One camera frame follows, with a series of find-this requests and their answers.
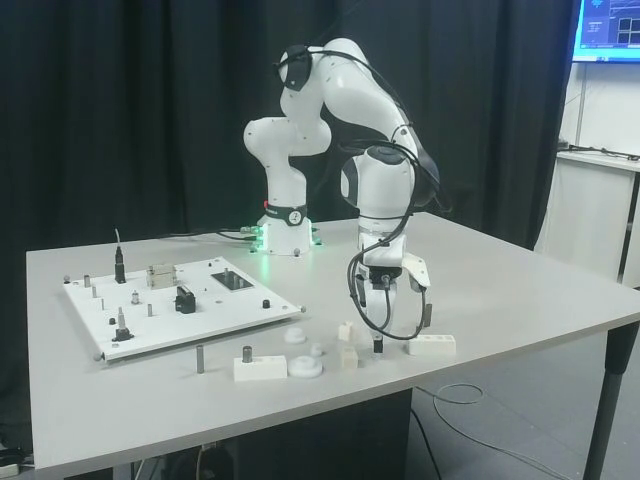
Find long white peg holder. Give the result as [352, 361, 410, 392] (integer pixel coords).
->
[407, 333, 459, 357]
[232, 354, 290, 384]

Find blue screen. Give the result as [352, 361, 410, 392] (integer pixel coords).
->
[571, 0, 640, 64]

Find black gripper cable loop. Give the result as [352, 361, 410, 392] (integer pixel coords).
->
[346, 239, 432, 343]

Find black items on cabinet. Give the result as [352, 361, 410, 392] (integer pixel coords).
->
[557, 141, 640, 162]

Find black table leg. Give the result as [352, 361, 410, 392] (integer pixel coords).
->
[583, 324, 637, 480]

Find white task board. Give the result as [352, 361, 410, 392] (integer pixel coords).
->
[62, 256, 308, 363]

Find black base cables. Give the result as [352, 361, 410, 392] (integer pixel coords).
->
[172, 227, 261, 245]

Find white cabinet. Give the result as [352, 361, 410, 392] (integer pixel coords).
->
[537, 148, 640, 290]

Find grey floor cable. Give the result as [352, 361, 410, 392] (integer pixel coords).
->
[432, 383, 594, 454]

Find white large gear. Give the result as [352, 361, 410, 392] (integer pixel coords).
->
[288, 355, 325, 379]

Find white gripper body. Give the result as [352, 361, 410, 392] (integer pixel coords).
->
[363, 282, 402, 338]

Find black curtain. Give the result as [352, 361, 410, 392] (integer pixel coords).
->
[0, 0, 586, 451]

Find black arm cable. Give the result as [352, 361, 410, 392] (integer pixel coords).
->
[273, 44, 446, 211]

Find black floor cable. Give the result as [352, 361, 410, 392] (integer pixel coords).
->
[409, 407, 437, 480]

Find black plug with white cable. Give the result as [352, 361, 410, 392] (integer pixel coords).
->
[112, 228, 127, 286]

